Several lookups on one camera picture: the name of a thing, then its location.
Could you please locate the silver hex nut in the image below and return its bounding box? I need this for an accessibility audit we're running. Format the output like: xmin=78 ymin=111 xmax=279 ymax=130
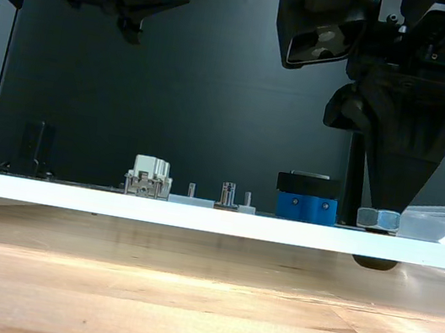
xmin=354 ymin=205 xmax=404 ymax=235

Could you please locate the small silver connector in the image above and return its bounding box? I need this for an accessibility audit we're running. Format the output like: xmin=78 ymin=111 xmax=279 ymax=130
xmin=212 ymin=179 xmax=244 ymax=214

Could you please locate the white board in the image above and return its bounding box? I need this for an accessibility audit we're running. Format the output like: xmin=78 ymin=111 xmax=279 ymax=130
xmin=0 ymin=167 xmax=445 ymax=273

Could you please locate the black wall post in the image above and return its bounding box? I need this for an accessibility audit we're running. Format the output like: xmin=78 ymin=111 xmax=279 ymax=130
xmin=335 ymin=127 xmax=383 ymax=233

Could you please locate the black rubber foot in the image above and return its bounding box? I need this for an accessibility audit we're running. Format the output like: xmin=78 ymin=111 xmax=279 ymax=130
xmin=350 ymin=252 xmax=399 ymax=274

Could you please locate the blue mount block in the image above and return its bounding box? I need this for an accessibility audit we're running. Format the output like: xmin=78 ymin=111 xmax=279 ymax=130
xmin=274 ymin=189 xmax=340 ymax=228

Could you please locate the black clamp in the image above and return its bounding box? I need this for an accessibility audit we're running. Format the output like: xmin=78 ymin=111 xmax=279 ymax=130
xmin=0 ymin=115 xmax=64 ymax=182

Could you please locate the black connector with silver shell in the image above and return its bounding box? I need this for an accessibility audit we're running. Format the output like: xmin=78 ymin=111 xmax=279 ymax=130
xmin=275 ymin=166 xmax=344 ymax=203

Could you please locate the clear bar with pins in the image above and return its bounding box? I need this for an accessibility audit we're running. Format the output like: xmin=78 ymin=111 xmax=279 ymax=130
xmin=167 ymin=178 xmax=260 ymax=217

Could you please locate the beige connector housing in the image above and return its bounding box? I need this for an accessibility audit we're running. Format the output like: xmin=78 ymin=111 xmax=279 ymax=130
xmin=121 ymin=152 xmax=177 ymax=202

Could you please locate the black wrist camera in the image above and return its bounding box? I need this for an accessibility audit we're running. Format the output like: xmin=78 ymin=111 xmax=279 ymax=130
xmin=268 ymin=0 xmax=372 ymax=82

